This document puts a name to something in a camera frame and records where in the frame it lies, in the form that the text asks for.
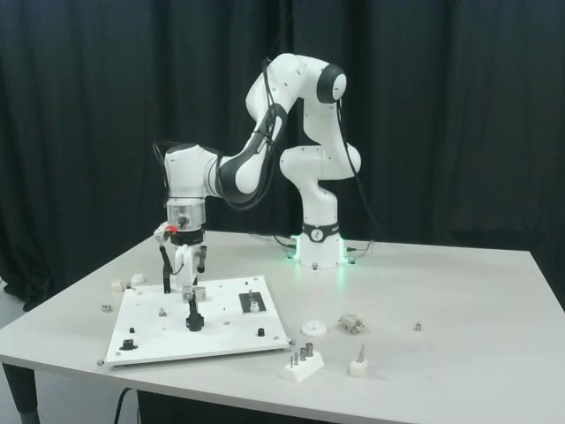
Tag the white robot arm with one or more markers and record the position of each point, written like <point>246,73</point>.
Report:
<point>318,185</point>

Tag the medium metal round peg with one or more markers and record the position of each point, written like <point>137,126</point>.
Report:
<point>303,353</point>

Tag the metal square peg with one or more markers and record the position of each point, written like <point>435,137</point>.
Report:
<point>361,352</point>

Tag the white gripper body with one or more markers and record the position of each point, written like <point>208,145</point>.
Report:
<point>183,271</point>

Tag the small metal nut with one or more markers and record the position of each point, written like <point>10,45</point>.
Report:
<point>104,307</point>

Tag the white small peg holder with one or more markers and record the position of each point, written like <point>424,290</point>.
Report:
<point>358,368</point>

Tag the white large gear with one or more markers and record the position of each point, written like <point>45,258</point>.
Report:
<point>314,328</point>

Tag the white task board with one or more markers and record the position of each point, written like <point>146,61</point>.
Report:
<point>176,335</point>

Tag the thick metal round peg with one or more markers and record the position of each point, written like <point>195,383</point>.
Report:
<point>311,350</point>

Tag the thin black rod, red tag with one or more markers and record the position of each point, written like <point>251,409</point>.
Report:
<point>166,274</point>

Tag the black waterproof plug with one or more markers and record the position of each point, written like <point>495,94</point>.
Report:
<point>194,320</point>

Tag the black curtains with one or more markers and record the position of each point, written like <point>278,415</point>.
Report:
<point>88,110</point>

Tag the white long peg holder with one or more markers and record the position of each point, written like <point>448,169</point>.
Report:
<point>304,367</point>

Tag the dark table leg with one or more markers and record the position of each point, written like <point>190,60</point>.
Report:
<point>17,393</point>

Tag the white small gear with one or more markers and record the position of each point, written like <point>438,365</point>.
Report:
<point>138,278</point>

